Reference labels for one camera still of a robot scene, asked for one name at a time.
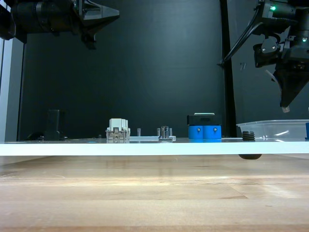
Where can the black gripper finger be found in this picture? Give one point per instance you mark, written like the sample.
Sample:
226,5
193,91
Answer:
299,77
108,12
285,82
96,25

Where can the clear rj45 connector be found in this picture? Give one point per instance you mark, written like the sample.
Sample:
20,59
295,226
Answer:
285,109

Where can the beige multi-pin connector housing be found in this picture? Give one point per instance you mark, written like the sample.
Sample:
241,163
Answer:
117,128

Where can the clear plastic tub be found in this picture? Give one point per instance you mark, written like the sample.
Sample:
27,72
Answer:
277,128

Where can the black knurled screw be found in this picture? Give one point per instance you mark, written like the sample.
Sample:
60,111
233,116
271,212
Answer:
249,136

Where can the black rubber board foot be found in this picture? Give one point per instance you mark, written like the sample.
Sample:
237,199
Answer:
249,157

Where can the black socket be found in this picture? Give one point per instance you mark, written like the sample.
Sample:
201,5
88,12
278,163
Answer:
53,123

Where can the white mounting board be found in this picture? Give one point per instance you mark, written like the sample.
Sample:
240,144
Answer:
120,148

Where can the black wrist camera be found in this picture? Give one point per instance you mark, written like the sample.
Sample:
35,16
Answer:
263,58

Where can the blue rj45 socket mount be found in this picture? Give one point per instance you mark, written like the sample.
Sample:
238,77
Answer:
307,131

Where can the black metal frame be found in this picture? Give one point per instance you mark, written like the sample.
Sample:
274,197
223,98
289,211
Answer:
228,96

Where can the blue black d-sub connector mount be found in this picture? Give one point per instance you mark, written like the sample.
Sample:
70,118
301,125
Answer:
204,131

